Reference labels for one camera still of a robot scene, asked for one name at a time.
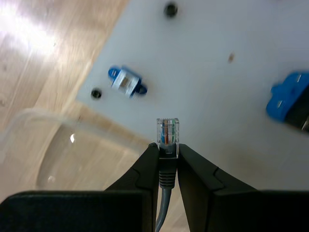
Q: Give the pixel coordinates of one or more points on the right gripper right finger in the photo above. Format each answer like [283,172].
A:
[217,200]

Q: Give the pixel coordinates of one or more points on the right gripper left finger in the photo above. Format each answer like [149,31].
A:
[135,193]

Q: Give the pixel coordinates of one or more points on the white task board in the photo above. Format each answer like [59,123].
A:
[205,72]

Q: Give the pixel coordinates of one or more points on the small blue socket block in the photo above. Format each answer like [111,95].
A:
[126,82]

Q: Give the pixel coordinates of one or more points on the clear plastic container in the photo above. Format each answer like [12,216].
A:
[60,149]

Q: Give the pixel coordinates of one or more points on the large blue socket block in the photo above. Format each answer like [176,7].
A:
[288,99]

